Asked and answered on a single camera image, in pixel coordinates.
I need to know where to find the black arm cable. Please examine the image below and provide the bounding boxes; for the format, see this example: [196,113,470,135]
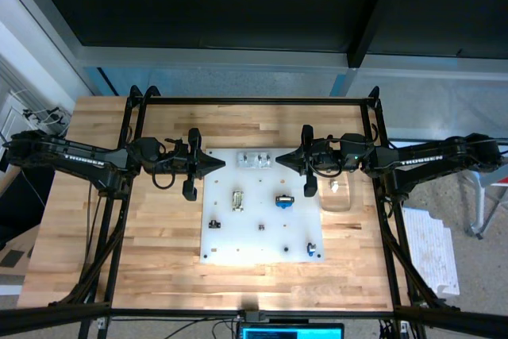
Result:
[152,138,187,191]
[308,135,345,176]

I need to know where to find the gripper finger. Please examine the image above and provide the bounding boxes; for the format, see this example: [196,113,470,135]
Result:
[198,164,226,178]
[275,159,302,175]
[275,145,302,161]
[198,149,226,165]

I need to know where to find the white foam block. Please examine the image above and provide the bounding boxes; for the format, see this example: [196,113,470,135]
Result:
[400,206,461,296]

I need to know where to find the white task board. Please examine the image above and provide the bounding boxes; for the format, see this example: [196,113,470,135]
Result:
[197,147,325,264]

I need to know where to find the white cable bundle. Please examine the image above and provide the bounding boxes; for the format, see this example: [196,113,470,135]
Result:
[21,105,69,126]

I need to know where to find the aluminium clamp block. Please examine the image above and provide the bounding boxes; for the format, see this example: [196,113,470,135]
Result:
[237,151,274,171]

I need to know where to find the screen with blue edge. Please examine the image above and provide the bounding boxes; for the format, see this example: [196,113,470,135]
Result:
[237,322,345,339]

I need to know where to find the clear plastic tub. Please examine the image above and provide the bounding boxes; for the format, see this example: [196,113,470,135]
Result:
[319,171,354,214]

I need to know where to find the grey metal stand legs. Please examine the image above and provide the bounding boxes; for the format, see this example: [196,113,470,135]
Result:
[462,168,508,241]

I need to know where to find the cardboard box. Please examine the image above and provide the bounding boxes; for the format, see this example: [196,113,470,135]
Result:
[0,223,40,276]

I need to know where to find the blue D-sub connector mount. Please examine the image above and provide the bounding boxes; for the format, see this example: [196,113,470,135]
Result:
[274,194,295,211]

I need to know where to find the small black camera box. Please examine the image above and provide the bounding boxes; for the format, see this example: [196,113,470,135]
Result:
[242,301,266,322]

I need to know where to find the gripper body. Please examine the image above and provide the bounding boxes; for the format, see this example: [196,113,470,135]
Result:
[301,125,342,198]
[160,128,202,202]

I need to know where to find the black aluminium frame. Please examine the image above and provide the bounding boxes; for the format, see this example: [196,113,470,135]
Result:
[0,84,508,339]

